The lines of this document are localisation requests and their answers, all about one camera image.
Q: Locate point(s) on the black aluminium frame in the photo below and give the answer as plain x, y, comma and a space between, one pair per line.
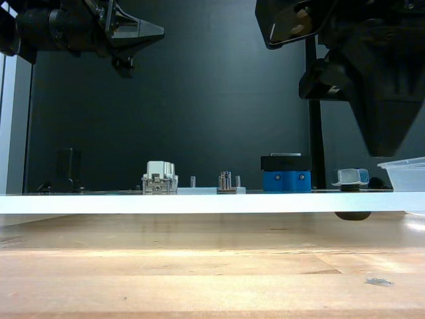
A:
378, 184

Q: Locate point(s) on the white board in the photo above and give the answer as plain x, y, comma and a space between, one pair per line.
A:
166, 203

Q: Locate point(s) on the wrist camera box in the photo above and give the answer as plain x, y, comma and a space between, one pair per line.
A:
285, 26

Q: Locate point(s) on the grey white connector housing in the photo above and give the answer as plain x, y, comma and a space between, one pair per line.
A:
159, 172

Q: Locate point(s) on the pin connector on blue mount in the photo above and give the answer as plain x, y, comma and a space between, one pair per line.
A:
285, 181

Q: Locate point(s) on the black M12 threaded bolt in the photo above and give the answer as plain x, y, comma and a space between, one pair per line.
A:
352, 216

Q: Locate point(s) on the silver M12 flange nut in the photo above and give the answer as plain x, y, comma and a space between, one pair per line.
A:
350, 176

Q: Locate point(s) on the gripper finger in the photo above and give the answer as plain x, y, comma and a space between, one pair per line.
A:
388, 126
133, 23
133, 46

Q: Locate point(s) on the black vertical post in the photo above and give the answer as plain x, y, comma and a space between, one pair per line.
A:
314, 133

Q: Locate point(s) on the clear plastic tub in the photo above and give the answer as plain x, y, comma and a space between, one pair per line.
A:
408, 179

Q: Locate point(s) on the small black connector block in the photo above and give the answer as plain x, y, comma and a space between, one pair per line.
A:
68, 169

